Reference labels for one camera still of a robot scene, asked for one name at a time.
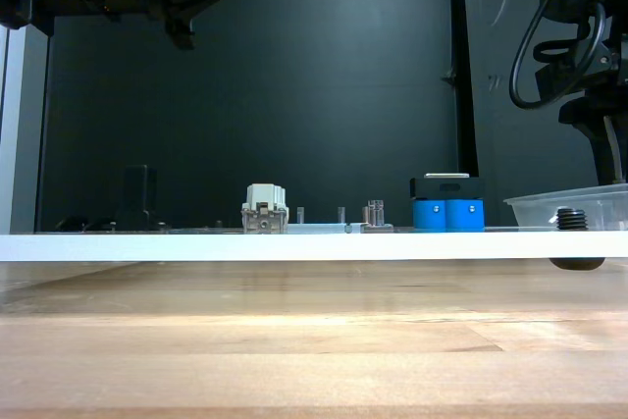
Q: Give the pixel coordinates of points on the black metal frame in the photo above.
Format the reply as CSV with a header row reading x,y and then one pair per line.
x,y
463,95

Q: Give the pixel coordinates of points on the black rubber board foot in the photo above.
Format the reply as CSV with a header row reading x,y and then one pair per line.
x,y
576,263

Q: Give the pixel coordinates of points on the beige multi-pin connector housing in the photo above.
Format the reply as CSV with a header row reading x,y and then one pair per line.
x,y
265,208

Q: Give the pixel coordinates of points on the black clamp socket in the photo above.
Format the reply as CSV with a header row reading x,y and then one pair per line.
x,y
135,193

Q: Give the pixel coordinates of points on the clear plastic tub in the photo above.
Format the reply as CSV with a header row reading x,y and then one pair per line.
x,y
535,213

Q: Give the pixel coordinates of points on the blue and black connector socket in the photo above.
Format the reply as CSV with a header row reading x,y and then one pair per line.
x,y
449,215

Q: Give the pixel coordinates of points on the white task board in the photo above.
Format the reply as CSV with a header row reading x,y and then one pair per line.
x,y
314,247

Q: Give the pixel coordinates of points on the black threaded knob screw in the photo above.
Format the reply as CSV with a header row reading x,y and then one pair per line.
x,y
571,219

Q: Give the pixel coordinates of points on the aluminium block with pins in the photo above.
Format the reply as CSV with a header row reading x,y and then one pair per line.
x,y
316,229

